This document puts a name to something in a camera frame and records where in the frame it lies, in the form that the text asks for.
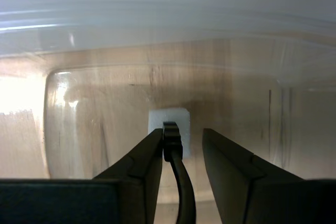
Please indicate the clear plastic tub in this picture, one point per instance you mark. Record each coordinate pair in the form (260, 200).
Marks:
(105, 103)

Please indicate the white foam block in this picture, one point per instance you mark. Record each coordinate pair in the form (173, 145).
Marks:
(183, 129)

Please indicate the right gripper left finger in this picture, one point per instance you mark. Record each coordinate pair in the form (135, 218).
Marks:
(141, 169)

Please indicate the black USB connector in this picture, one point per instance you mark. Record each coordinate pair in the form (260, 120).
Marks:
(172, 140)

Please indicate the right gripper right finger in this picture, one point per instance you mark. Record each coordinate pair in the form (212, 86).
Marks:
(231, 176)

